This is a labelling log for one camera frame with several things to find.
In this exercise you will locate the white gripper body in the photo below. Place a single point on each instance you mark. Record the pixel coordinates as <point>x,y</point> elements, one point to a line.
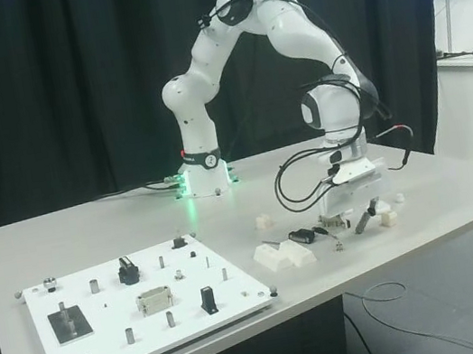
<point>358,192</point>

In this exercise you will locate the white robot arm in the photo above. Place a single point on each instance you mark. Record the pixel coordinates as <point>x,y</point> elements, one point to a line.
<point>201,55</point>

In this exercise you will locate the white square holder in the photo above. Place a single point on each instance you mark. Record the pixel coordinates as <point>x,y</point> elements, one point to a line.
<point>389,220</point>

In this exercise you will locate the large metal square peg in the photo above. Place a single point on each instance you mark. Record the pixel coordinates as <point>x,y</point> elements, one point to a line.
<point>362,223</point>

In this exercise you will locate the white peg holder block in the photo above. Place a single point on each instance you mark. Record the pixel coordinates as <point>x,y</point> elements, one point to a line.
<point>265,256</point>
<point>299,257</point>

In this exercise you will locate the small metal round peg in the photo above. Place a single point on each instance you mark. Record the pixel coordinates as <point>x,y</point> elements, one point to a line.
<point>225,275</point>

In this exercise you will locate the thin metal peg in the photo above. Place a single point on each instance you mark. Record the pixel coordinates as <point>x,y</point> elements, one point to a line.
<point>207,263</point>

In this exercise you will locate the small metal square peg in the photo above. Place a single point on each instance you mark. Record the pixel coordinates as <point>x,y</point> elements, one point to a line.
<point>161,262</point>

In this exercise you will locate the large metal round peg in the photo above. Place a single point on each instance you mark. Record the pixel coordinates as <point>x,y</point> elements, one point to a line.
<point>94,286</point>

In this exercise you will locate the white large gear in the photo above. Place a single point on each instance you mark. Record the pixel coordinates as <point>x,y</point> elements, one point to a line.
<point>385,206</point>

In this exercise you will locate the white small gear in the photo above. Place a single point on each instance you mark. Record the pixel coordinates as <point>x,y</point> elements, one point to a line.
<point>400,198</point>

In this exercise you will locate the beige waterproof plug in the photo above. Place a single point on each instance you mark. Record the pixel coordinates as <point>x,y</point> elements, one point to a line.
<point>334,224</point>

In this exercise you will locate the black USB plug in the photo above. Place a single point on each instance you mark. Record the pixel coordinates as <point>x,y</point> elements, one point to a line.
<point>319,231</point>

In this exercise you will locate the black D-SUB plug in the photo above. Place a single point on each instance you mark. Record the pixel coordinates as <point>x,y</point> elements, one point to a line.
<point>301,237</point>

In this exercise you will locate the small white holder cube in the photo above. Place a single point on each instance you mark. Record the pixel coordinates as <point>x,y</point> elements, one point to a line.
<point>264,221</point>

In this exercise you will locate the white task board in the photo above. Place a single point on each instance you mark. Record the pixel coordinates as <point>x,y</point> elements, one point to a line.
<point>105,315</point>

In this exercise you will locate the metal bolt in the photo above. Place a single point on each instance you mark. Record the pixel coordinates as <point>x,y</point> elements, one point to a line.
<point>50,283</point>

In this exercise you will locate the black curtain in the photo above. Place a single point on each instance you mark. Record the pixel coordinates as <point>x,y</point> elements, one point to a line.
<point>41,83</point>

